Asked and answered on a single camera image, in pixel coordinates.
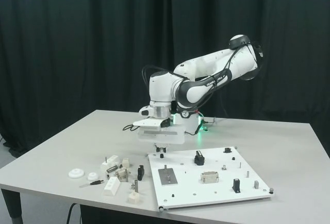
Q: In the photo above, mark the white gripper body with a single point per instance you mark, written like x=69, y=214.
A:
x=159, y=137

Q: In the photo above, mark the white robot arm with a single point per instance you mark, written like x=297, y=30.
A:
x=196, y=90

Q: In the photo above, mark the white mounting plate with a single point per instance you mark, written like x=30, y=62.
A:
x=147, y=123

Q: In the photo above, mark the black USB plug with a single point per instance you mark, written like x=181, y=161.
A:
x=140, y=173

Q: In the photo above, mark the small cream holder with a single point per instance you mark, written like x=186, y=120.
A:
x=125, y=162

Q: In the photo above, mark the black D-SUB plug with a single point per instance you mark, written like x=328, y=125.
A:
x=198, y=159

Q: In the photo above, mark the beige waterproof plug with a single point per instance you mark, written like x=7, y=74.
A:
x=121, y=174

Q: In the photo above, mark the white holder with thin peg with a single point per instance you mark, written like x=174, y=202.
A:
x=111, y=161

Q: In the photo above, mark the white square holder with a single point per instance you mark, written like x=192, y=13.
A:
x=134, y=198

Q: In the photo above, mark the white task board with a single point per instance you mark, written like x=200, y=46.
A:
x=206, y=190

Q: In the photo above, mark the white long holder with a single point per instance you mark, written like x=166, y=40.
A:
x=112, y=186

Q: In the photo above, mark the white medium gear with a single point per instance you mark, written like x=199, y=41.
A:
x=93, y=176

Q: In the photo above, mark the white large gear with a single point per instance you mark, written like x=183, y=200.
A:
x=76, y=174

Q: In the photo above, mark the short metal round peg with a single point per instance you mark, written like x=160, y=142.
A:
x=246, y=174

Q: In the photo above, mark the short metal square peg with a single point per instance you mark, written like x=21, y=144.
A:
x=256, y=184

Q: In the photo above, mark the black curtain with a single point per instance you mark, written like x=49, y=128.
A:
x=77, y=28

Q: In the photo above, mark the grey table leg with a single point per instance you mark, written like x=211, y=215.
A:
x=13, y=208

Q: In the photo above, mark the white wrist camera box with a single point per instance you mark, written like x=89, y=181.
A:
x=145, y=112

